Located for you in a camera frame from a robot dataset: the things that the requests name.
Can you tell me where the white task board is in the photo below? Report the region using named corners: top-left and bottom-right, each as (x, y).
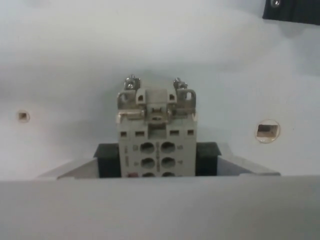
top-left (0, 0), bottom-right (320, 181)

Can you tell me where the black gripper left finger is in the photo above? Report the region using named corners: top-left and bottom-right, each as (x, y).
top-left (34, 142), bottom-right (120, 180)

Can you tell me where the grey waterproof plug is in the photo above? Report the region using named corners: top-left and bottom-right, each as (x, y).
top-left (114, 87), bottom-right (199, 179)

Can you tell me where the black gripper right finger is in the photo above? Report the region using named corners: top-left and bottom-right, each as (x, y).
top-left (196, 141), bottom-right (282, 178)

